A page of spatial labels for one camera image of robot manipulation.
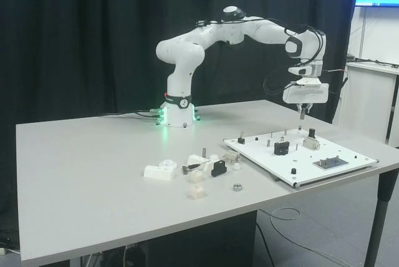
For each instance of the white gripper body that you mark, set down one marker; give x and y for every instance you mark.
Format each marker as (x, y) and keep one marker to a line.
(307, 94)

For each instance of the metal square peg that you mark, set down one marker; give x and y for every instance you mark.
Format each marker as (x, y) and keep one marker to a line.
(301, 116)

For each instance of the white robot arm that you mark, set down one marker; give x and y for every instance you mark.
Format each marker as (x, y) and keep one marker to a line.
(187, 48)

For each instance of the metal round peg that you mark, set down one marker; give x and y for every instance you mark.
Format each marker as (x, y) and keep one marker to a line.
(204, 151)

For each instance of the white peg holder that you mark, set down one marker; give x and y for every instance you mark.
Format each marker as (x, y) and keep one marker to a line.
(194, 158)

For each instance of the white task board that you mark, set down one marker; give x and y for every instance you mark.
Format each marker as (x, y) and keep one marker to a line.
(299, 164)

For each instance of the white cabinet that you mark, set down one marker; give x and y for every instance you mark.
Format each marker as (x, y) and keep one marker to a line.
(368, 101)

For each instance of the white small gear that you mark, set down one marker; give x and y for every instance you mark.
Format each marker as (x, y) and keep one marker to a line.
(236, 166)
(214, 158)

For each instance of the metal hex nut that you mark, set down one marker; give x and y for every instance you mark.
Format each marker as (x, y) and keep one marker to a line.
(237, 187)

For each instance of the black D-SUB plug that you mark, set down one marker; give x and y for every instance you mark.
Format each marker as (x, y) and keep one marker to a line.
(218, 169)

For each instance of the cream cube holder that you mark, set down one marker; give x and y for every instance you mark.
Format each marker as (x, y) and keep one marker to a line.
(195, 177)
(195, 192)

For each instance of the black table leg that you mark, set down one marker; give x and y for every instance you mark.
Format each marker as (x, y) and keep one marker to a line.
(381, 211)

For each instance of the large white holder block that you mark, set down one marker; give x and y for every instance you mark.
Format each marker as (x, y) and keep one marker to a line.
(156, 173)

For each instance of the black curtain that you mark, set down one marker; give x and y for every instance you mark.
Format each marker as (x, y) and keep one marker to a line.
(78, 30)

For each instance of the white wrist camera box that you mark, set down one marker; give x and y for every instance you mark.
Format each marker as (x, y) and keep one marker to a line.
(299, 70)

